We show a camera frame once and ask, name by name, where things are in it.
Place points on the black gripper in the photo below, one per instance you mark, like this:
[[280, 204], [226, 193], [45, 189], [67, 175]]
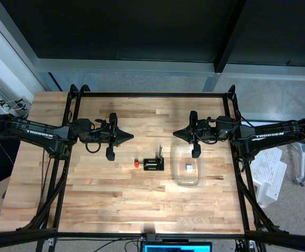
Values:
[[195, 134], [112, 136]]

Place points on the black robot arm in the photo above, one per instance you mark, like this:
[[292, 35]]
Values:
[[267, 135], [36, 132]]

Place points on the clear plastic container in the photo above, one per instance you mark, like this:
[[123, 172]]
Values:
[[187, 181]]

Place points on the small white block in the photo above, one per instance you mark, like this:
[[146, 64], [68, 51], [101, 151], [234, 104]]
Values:
[[189, 167]]

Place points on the black vise with orange knob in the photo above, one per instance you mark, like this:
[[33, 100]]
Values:
[[153, 164]]

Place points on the white step stool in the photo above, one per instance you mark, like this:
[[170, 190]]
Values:
[[269, 173]]

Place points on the laptop with blue screen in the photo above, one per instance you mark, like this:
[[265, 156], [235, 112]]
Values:
[[177, 248]]

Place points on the black metal frame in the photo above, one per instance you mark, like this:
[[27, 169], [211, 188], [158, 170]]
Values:
[[194, 234]]

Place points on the black table-level camera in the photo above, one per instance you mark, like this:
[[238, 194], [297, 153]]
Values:
[[151, 237]]

